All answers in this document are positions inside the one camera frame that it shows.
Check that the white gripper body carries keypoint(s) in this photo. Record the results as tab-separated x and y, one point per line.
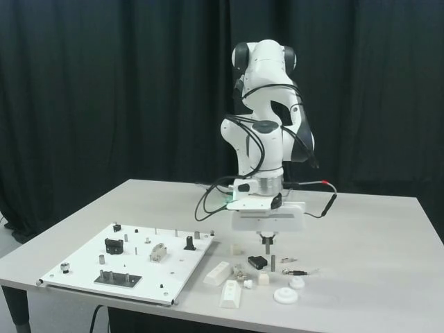
267	222

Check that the metal square peg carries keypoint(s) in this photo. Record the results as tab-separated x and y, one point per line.
267	249
273	263

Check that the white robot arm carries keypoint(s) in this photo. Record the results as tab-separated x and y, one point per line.
263	69

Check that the long white peg holder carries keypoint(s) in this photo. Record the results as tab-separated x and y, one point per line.
230	295
216	274

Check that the thick metal round peg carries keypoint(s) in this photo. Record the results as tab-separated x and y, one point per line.
101	259

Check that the flat white mounting plate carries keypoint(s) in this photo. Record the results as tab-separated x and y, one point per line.
253	204

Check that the clear Ethernet plug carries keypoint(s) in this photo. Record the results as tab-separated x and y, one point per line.
286	260

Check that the small white cube holder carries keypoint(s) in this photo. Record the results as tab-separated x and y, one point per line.
263	279

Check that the white small gear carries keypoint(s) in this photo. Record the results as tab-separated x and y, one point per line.
247	284

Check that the white medium gear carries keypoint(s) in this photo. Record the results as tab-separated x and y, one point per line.
297	284

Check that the white large gear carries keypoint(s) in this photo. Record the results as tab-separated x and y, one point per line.
284	296

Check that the white task board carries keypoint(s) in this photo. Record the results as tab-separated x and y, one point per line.
145	267

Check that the black curtain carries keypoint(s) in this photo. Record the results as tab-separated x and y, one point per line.
104	86

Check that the black table leg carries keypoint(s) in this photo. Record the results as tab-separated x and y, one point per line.
14	305

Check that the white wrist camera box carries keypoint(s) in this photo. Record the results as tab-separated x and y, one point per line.
244	186

